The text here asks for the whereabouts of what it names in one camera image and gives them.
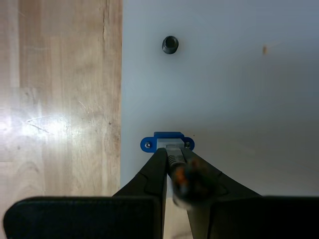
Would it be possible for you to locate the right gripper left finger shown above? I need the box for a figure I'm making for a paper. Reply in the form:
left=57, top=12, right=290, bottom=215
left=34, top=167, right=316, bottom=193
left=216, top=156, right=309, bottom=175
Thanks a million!
left=3, top=147, right=167, bottom=239

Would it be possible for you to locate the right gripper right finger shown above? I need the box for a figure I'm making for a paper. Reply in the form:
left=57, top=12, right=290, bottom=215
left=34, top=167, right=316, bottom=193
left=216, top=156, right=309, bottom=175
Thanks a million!
left=183, top=148, right=319, bottom=239

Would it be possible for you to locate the rj45 connector with grey cable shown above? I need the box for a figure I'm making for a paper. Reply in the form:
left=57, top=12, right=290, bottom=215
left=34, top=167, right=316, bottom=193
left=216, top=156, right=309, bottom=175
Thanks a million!
left=164, top=145, right=214, bottom=209

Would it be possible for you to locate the grey rj45 socket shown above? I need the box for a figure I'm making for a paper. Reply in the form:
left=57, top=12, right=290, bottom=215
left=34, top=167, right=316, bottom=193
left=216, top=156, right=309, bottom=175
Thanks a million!
left=157, top=138, right=186, bottom=150

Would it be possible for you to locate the white board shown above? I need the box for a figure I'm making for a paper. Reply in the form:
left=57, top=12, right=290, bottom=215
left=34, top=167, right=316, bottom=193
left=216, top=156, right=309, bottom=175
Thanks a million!
left=120, top=0, right=319, bottom=199

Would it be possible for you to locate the small blue rj45 mount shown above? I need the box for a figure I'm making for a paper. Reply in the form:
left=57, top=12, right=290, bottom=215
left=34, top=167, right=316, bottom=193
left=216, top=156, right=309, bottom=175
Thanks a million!
left=140, top=131, right=195, bottom=153

